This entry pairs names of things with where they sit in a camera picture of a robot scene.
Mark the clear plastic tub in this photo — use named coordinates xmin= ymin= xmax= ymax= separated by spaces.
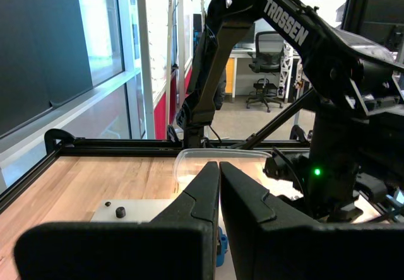
xmin=172 ymin=148 xmax=274 ymax=185

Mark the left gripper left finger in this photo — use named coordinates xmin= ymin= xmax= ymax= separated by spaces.
xmin=14 ymin=161 xmax=220 ymax=280

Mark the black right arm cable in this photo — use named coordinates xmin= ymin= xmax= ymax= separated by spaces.
xmin=264 ymin=147 xmax=306 ymax=199

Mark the dark computer monitor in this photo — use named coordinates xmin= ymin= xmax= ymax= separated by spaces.
xmin=359 ymin=0 xmax=404 ymax=49

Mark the white board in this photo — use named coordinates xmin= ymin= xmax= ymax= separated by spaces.
xmin=90 ymin=199 xmax=177 ymax=224

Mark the black table frame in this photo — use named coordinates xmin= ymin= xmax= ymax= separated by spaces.
xmin=0 ymin=0 xmax=372 ymax=213

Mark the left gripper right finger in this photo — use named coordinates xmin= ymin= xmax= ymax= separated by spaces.
xmin=220 ymin=162 xmax=404 ymax=280

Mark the black office chair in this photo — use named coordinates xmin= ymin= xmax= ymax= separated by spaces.
xmin=245 ymin=30 xmax=285 ymax=114

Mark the white lattice stand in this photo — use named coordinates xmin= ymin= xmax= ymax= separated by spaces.
xmin=277 ymin=38 xmax=299 ymax=104

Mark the blue and black connector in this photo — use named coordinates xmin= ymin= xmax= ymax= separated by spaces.
xmin=216 ymin=226 xmax=229 ymax=268

